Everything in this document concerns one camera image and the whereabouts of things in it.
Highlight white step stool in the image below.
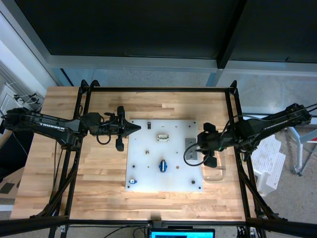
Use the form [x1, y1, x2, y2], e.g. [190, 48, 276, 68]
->
[250, 135, 287, 198]

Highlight white board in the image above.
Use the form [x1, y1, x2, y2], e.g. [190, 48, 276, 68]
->
[124, 119, 205, 192]

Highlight black metal frame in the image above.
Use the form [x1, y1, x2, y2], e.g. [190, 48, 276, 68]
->
[0, 79, 317, 238]

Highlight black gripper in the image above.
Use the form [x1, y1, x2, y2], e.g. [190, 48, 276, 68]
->
[195, 122, 225, 169]
[99, 106, 142, 152]

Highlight black table-level camera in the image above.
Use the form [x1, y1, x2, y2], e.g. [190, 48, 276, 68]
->
[150, 219, 166, 229]

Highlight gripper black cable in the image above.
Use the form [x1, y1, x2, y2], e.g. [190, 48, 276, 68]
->
[183, 143, 208, 166]

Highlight blue laptop screen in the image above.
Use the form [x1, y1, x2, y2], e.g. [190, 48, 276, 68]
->
[148, 228, 215, 238]

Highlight clear plastic tub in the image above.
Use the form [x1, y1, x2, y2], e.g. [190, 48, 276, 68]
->
[202, 142, 227, 183]

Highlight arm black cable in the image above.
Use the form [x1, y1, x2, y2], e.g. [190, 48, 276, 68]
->
[96, 131, 111, 145]

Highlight grey metal stand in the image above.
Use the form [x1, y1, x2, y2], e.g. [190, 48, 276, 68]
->
[279, 122, 317, 177]

